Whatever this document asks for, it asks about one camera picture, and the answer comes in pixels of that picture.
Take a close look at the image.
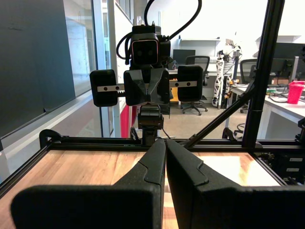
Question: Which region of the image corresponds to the black metal frame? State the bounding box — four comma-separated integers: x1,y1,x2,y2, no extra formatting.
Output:
0,0,305,198

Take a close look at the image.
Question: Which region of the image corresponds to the white office desk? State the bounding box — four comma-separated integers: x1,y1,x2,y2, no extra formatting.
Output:
225,85,305,141

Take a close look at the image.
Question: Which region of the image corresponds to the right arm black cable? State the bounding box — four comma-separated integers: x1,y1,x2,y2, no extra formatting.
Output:
116,0,203,60

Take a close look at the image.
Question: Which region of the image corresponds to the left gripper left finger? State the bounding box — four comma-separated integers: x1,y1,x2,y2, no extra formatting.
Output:
10,138,166,229

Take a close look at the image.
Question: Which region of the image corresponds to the yellow cabinet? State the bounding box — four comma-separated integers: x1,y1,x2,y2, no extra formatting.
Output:
170,87,179,103

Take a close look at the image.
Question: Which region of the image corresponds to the red panel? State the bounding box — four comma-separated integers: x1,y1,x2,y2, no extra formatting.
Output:
120,104,138,139

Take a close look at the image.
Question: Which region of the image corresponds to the black box with white labels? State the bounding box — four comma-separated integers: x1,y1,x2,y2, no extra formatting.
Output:
256,152,305,187

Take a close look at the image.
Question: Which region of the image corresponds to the black computer monitor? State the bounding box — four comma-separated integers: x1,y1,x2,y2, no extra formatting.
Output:
271,42,305,81
173,49,196,65

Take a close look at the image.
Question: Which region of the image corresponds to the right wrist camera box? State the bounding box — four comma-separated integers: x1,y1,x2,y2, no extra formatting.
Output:
130,25,161,66

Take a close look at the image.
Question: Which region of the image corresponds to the pink plastic container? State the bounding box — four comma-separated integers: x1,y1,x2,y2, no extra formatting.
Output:
287,80,305,104

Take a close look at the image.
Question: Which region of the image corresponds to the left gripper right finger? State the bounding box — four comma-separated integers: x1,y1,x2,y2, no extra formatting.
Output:
166,139,305,229

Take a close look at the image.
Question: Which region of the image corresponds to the white lattice stand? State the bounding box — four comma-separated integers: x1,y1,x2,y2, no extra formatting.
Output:
213,38,235,108

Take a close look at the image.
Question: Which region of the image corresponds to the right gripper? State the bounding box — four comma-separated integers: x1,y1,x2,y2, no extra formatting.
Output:
90,65,204,107

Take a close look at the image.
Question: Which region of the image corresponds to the black office chair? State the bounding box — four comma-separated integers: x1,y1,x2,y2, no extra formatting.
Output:
180,55,211,117
239,59,258,114

